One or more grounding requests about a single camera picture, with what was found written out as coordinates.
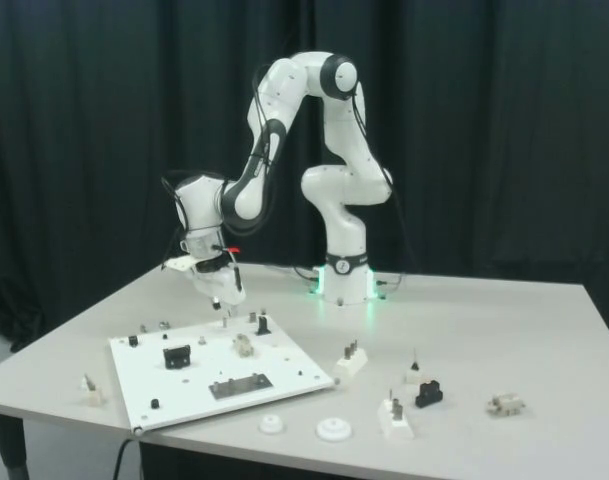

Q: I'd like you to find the thin black rod red tag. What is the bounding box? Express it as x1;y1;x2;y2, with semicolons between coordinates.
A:
222;243;246;297

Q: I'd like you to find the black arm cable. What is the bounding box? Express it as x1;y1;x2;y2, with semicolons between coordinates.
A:
351;82;410;286

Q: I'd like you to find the grey metal plug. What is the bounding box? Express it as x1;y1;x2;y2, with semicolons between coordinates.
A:
486;392;528;417

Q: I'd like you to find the black D-SUB plug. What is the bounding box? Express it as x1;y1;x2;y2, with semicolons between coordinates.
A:
414;381;446;408

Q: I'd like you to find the white task board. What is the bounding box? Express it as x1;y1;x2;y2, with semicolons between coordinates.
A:
107;313;335;433

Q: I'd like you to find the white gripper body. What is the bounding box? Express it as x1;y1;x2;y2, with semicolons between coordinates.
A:
190;264;247;307

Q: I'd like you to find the white large gear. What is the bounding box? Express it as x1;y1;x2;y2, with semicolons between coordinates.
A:
315;417;351;443

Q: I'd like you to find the black table leg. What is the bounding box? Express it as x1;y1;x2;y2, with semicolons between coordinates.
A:
0;410;26;480

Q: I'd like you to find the black curtain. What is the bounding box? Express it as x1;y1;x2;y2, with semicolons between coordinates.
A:
0;0;609;354

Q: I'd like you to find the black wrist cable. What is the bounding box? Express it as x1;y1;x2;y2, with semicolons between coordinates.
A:
161;171;191;272

